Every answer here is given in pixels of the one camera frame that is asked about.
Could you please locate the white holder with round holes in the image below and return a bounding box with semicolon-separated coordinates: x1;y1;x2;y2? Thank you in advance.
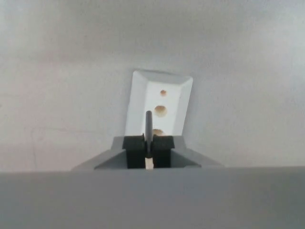
125;69;194;138

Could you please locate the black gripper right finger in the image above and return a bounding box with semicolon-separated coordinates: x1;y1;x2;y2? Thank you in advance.
150;135;224;169

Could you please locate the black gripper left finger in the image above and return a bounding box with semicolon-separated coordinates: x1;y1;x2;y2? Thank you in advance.
71;135;147;171

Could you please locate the metal round peg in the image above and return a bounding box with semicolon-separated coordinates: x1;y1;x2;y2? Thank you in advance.
144;110;154;160

